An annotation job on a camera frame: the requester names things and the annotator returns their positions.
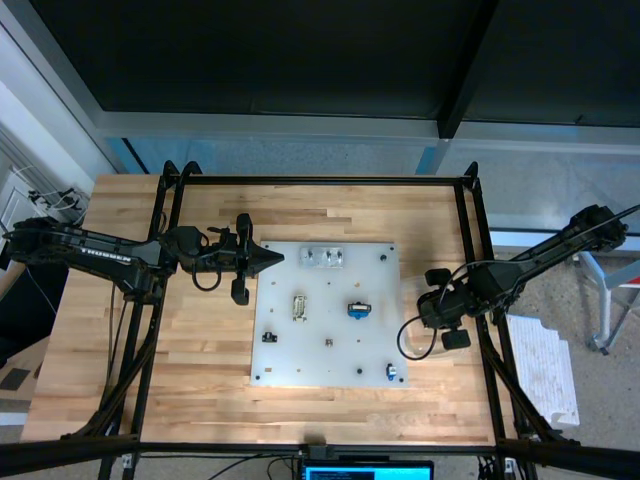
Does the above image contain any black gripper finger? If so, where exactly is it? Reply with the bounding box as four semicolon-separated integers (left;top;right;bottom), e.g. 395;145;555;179
249;257;286;279
249;240;286;259

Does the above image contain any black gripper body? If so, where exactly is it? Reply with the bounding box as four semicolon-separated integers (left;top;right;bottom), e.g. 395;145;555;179
418;268;472;352
202;213;254;306

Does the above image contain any blue black D-sub connector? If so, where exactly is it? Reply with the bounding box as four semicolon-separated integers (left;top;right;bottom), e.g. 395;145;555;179
346;300;374;322

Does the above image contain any clear plastic tub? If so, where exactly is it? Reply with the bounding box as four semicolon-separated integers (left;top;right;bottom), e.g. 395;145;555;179
401;276;460;362

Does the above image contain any aluminium clamp block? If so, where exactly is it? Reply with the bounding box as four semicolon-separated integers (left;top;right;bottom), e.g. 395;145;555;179
298;244;346;270

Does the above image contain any white task board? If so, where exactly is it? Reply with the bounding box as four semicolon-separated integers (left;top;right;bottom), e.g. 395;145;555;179
248;241;410;389

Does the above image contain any white foam pad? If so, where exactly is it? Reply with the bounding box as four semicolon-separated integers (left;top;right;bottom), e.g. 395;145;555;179
505;313;581;427

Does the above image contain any grey metal stand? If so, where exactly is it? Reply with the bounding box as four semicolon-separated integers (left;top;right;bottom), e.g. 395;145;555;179
574;249;640;357

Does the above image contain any laptop screen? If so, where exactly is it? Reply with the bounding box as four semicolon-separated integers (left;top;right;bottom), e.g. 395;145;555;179
298;459;435;480

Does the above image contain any red white object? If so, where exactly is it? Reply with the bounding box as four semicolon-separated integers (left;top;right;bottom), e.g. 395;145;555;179
618;259;640;292

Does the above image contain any cardboard box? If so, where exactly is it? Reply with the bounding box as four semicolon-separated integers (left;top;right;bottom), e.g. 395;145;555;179
0;333;51;401

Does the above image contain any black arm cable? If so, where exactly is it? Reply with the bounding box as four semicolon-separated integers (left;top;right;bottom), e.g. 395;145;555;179
191;267;225;293
396;258;489;361

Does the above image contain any black metal frame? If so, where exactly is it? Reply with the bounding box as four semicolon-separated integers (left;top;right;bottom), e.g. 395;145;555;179
0;159;640;480

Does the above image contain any black white cable bundle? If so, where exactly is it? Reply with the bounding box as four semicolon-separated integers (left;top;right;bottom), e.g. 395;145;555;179
27;187;84;214

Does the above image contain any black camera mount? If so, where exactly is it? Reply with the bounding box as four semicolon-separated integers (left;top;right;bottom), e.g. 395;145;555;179
298;433;342;460

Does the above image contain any black vertical post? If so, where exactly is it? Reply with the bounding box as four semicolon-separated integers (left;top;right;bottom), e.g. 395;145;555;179
436;0;501;140

